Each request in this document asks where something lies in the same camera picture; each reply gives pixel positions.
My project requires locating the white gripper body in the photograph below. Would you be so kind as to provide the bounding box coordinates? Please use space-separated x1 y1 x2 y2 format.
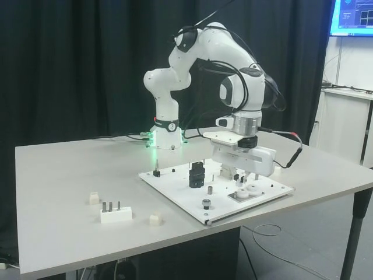
211 145 277 177

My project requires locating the white cabinet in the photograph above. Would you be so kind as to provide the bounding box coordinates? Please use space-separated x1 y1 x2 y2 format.
316 86 373 170

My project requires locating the black curtain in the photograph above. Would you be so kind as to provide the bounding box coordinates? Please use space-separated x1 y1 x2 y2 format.
0 0 332 152

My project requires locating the thin black rod with wire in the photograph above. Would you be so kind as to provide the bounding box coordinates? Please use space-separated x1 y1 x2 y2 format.
258 127 304 170

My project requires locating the black D-SUB plug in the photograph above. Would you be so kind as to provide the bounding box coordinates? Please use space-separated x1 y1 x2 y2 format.
188 162 206 188

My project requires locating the black cabinet under table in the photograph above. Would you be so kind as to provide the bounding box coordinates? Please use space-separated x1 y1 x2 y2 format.
77 226 242 280

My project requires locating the black table leg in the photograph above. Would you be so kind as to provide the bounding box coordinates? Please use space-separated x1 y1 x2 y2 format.
350 192 368 280

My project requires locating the white large gear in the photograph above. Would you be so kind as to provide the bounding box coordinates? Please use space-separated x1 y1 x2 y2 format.
246 183 261 197

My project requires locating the flat white mount plate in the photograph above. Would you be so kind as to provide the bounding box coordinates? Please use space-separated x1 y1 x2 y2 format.
203 130 243 146

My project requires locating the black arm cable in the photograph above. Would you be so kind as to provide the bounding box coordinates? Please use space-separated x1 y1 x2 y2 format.
171 0 287 113

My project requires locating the white peg holder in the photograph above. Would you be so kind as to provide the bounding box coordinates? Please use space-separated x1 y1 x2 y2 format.
99 205 134 225

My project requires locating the white task board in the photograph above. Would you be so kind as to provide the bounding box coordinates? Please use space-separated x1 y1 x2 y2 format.
138 157 294 226

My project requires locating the blue screen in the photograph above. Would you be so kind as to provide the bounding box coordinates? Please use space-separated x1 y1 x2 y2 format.
329 0 373 37

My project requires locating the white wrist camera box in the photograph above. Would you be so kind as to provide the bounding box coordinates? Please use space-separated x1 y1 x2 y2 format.
215 115 234 128

